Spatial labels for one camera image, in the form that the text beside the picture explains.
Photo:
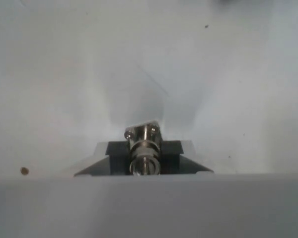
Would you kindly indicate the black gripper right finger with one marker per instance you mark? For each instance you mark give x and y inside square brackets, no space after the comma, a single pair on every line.
[171,158]

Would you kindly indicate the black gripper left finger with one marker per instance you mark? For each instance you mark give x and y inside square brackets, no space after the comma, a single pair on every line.
[118,160]

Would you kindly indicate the metal BNC plug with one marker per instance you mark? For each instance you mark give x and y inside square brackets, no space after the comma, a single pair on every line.
[145,158]

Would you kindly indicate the white task board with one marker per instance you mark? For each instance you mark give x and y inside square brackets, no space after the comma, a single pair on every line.
[188,74]

